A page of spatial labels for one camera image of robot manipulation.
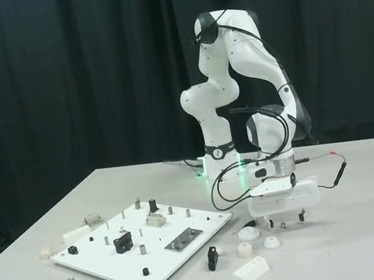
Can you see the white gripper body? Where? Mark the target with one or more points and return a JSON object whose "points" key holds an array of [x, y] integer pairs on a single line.
{"points": [[288, 199]]}

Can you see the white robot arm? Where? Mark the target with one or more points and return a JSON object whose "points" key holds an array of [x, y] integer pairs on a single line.
{"points": [[214, 131]]}

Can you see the small metal peg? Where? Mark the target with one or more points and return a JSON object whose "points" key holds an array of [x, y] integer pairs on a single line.
{"points": [[284, 226]]}

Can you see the white cube peg holder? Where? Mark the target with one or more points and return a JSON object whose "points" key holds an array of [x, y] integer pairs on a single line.
{"points": [[245, 250]]}

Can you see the thick metal round peg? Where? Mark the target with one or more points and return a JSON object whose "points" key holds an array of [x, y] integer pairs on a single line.
{"points": [[143, 249]]}

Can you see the black Ethernet plug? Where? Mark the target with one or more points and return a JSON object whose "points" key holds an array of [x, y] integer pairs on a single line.
{"points": [[249, 224]]}

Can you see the white small gear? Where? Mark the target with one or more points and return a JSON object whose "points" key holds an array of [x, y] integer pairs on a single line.
{"points": [[271, 243]]}

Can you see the white large gear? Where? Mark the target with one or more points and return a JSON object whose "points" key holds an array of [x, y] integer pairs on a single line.
{"points": [[248, 235]]}

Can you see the long white holder with holes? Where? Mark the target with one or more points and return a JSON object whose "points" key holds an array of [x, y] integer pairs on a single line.
{"points": [[250, 272]]}

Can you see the thin black rod red tag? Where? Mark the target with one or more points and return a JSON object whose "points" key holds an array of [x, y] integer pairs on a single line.
{"points": [[340, 172]]}

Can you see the black USB plug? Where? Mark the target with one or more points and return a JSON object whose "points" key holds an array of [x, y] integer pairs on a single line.
{"points": [[212, 257]]}

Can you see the black upright plug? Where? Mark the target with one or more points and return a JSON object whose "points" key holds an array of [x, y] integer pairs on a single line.
{"points": [[153, 205]]}

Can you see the metal BNC plug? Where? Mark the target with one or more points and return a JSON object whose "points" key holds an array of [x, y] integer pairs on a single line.
{"points": [[138, 204]]}

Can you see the black D-SUB plug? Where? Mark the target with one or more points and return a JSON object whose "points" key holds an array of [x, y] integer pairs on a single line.
{"points": [[123, 245]]}

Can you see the grey D-SUB connector block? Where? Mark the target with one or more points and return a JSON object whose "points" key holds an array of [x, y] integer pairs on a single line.
{"points": [[93, 220]]}

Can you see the white task board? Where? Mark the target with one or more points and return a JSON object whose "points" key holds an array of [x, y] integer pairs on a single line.
{"points": [[97, 268]]}

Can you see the white wedge holder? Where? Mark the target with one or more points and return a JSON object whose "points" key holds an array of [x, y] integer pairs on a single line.
{"points": [[76, 234]]}

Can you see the small white cube holder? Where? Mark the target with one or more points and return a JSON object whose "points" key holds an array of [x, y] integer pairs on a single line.
{"points": [[47, 253]]}

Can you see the black curtains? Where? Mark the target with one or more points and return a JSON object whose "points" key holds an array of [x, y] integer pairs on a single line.
{"points": [[53, 80]]}

